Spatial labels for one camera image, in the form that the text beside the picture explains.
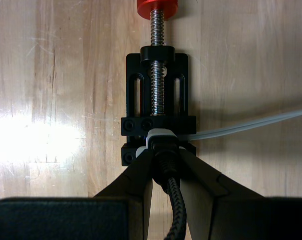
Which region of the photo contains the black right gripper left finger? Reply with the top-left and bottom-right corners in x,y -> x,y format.
0,149 -> 154,240

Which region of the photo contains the black clamp vise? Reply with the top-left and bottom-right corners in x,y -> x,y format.
120,51 -> 197,167

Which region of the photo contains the black braided power plug cord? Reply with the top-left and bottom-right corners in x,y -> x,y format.
150,136 -> 191,240

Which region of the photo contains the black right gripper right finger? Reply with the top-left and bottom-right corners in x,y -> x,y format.
177,148 -> 302,240

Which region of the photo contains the threaded screw with red knob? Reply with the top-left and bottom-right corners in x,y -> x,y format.
136,0 -> 178,116

